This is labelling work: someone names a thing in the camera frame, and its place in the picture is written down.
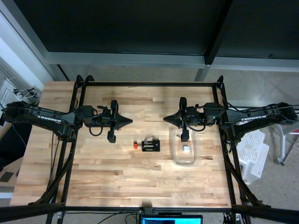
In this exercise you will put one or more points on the clear plastic tub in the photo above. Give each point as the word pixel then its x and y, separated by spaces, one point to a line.
pixel 187 161

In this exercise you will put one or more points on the white step stool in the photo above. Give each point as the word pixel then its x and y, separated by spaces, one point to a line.
pixel 252 149

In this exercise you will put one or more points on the black aluminium table frame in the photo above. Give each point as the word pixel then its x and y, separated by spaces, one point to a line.
pixel 149 84

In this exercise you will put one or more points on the screen with blue edge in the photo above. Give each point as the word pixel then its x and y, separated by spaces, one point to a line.
pixel 170 220

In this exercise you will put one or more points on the small black camera mount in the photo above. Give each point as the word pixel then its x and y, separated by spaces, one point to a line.
pixel 147 208

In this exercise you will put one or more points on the small white connector part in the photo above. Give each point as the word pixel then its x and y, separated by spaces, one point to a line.
pixel 186 148

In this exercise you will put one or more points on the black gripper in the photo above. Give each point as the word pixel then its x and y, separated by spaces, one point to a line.
pixel 113 121
pixel 183 119

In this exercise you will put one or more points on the flat cardboard box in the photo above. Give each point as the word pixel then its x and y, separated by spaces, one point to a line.
pixel 11 168

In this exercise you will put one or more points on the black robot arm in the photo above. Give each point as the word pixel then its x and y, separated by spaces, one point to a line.
pixel 252 119
pixel 46 117

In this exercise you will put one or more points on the grey chair leg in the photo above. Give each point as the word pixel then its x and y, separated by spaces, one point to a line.
pixel 281 140

